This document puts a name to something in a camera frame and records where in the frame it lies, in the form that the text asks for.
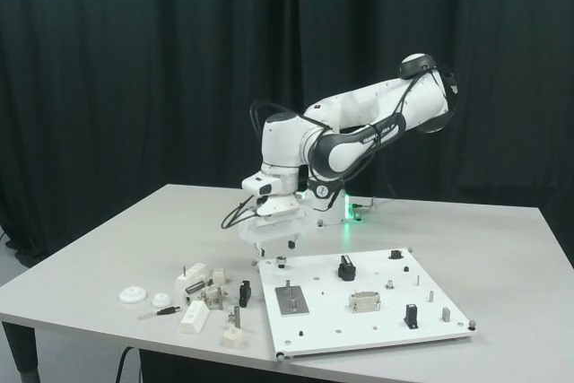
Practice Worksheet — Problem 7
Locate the white large gear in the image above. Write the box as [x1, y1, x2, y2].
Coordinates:
[117, 286, 148, 305]

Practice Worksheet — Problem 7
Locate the black plug with metal pin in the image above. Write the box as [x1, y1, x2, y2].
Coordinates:
[137, 306, 181, 320]

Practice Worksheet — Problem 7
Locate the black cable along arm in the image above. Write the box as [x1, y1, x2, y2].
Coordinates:
[249, 62, 458, 153]

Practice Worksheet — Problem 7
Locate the white task board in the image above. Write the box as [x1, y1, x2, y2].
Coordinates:
[255, 247, 477, 351]

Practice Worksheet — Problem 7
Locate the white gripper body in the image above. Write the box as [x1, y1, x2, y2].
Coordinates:
[236, 205, 316, 246]

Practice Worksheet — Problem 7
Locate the black curtain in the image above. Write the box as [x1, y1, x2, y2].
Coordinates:
[0, 0, 574, 249]

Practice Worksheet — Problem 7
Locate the black cable under table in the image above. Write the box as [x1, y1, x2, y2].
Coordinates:
[117, 345, 138, 383]

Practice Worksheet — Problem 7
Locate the black table leg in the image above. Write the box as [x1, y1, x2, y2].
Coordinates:
[2, 320, 37, 383]

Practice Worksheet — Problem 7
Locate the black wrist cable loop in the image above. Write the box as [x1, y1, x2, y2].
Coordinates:
[221, 196, 264, 232]

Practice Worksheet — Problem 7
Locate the black waterproof plug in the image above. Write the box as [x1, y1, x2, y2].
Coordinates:
[336, 255, 357, 282]

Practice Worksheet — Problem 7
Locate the white long holder with holes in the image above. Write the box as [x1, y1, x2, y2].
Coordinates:
[173, 261, 212, 298]
[178, 300, 211, 335]

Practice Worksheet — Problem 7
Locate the metal D-SUB plug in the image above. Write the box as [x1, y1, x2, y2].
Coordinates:
[196, 284, 229, 312]

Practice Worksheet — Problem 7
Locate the small white camera box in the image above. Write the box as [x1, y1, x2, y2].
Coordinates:
[241, 171, 283, 199]

